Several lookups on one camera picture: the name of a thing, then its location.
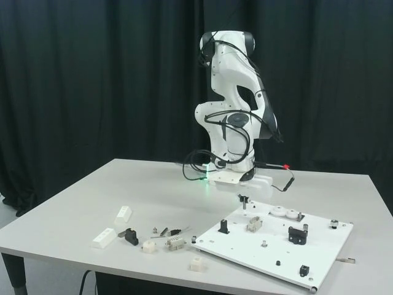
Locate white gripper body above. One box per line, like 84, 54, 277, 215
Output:
214, 174, 274, 200

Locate white long peg holder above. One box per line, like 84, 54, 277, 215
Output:
114, 206, 133, 227
89, 227, 117, 250

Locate thin black rod red tag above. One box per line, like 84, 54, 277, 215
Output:
254, 160, 291, 170

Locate white task board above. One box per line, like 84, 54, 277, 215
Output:
191, 201, 354, 291

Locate white small cube holder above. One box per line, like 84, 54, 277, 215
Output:
141, 240, 158, 254
189, 257, 205, 272

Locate beige waterproof plug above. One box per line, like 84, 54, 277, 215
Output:
165, 237, 185, 253

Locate black D-SUB plug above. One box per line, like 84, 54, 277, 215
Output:
117, 227, 140, 246

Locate black curtains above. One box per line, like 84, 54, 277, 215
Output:
0, 0, 393, 218

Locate dark grey table leg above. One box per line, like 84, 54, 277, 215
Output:
0, 252, 25, 295

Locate black cable bundle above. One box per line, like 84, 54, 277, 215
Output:
182, 149, 216, 181

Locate black cable under table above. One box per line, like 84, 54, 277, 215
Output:
80, 269, 94, 295

